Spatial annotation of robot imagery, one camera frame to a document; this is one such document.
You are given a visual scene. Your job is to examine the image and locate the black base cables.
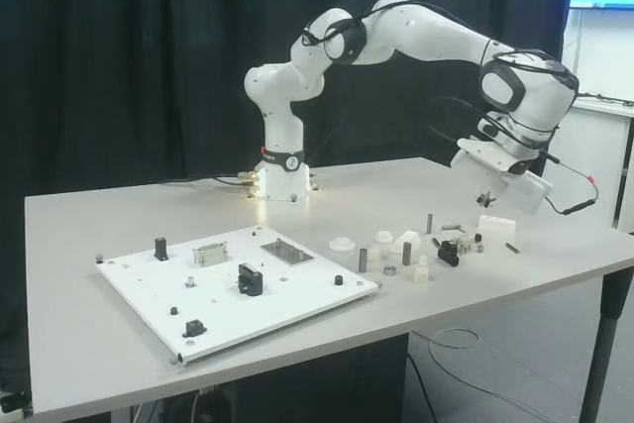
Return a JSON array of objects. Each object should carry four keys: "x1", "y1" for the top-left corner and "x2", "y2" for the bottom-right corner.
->
[{"x1": 158, "y1": 170, "x2": 264, "y2": 192}]

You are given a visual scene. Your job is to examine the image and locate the white task board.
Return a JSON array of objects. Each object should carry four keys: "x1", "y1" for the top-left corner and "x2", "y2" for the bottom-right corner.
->
[{"x1": 94, "y1": 224, "x2": 381, "y2": 366}]

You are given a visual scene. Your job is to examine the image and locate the black curtains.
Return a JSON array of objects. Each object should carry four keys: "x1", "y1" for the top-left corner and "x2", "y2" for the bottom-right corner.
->
[{"x1": 0, "y1": 0, "x2": 583, "y2": 394}]

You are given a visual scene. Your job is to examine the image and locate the black D-SUB plug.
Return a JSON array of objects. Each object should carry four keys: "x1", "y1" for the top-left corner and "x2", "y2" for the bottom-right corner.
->
[{"x1": 436, "y1": 240, "x2": 462, "y2": 266}]

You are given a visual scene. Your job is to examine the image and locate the black box under table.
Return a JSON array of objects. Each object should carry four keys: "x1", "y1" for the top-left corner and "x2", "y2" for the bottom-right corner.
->
[{"x1": 231, "y1": 332, "x2": 413, "y2": 423}]

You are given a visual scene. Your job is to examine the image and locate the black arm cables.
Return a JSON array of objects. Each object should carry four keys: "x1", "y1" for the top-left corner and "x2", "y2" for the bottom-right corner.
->
[{"x1": 300, "y1": 0, "x2": 581, "y2": 159}]

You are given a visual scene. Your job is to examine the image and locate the grey floor cable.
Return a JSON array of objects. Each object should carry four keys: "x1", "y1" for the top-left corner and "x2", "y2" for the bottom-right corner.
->
[{"x1": 426, "y1": 326, "x2": 598, "y2": 422}]

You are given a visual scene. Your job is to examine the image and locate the white house-shaped holder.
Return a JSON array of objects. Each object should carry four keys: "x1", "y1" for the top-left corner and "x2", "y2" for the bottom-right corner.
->
[{"x1": 388, "y1": 229, "x2": 424, "y2": 254}]

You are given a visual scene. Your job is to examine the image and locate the white cabinet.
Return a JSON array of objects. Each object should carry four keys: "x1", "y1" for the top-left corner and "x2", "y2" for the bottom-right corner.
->
[{"x1": 536, "y1": 94, "x2": 634, "y2": 235}]

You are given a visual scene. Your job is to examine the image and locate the large white holder block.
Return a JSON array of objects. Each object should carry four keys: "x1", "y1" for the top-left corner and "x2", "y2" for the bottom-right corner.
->
[{"x1": 476, "y1": 213, "x2": 518, "y2": 237}]

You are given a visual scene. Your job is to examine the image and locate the grey table leg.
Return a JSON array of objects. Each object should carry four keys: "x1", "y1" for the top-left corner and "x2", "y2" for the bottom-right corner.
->
[{"x1": 580, "y1": 268, "x2": 629, "y2": 423}]

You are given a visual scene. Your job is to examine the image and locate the white holder with small gear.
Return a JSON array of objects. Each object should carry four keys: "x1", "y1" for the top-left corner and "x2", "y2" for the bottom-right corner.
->
[{"x1": 409, "y1": 255, "x2": 432, "y2": 285}]

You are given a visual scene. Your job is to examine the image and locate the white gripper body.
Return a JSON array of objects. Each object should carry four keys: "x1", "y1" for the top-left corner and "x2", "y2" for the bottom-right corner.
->
[{"x1": 450, "y1": 150, "x2": 554, "y2": 217}]

